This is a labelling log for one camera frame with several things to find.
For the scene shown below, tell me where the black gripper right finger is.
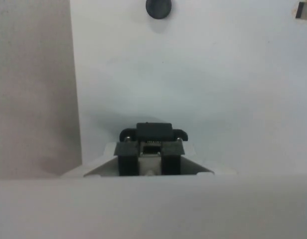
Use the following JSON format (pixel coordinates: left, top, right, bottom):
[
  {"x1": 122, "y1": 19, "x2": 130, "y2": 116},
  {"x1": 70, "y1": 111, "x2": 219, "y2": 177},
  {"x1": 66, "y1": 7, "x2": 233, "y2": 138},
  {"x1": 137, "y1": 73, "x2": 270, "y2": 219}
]
[{"x1": 160, "y1": 141, "x2": 215, "y2": 176}]

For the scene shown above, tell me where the clear Ethernet plug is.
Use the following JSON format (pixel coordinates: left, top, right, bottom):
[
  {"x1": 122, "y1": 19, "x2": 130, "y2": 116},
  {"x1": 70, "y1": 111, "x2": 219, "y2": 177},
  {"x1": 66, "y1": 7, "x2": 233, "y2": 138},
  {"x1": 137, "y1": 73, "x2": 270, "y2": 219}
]
[{"x1": 138, "y1": 143, "x2": 162, "y2": 176}]

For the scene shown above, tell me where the black round stud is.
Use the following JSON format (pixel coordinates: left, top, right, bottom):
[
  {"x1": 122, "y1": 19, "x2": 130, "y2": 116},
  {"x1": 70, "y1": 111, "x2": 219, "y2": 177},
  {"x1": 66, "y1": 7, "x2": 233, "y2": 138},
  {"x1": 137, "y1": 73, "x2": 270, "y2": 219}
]
[{"x1": 145, "y1": 0, "x2": 173, "y2": 19}]

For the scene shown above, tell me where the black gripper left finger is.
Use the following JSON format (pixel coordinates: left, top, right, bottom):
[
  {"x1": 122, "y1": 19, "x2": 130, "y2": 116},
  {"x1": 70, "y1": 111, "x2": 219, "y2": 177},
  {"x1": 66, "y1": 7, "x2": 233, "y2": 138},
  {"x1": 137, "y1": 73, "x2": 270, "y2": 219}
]
[{"x1": 83, "y1": 141, "x2": 140, "y2": 177}]

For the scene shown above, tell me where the white task board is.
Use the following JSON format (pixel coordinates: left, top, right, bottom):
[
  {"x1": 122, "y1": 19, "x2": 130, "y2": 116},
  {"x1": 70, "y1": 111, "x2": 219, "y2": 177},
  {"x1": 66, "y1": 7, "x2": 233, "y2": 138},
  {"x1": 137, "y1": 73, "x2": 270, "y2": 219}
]
[{"x1": 68, "y1": 0, "x2": 307, "y2": 179}]

